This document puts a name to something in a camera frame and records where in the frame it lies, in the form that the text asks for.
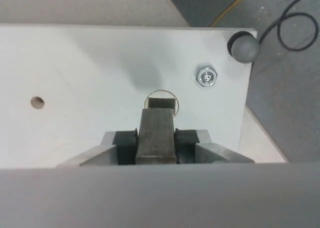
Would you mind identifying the metal hex nut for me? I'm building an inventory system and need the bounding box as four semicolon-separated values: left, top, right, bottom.
194;64;221;87

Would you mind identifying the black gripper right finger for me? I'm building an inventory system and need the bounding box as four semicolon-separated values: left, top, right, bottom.
174;128;256;165

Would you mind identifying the black floor cable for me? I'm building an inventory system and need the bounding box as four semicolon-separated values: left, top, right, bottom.
258;0;320;53

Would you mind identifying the white task board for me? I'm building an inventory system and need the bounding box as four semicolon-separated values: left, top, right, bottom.
0;24;258;169

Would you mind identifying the metal square peg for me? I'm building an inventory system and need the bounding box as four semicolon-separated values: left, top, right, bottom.
134;107;178;165

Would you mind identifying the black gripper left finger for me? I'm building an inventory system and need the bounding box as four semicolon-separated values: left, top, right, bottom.
56;129;139;168

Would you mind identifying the grey rubber board foot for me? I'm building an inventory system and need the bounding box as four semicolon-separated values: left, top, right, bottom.
226;30;261;64

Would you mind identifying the yellow floor cable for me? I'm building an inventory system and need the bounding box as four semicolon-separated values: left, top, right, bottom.
209;0;259;28

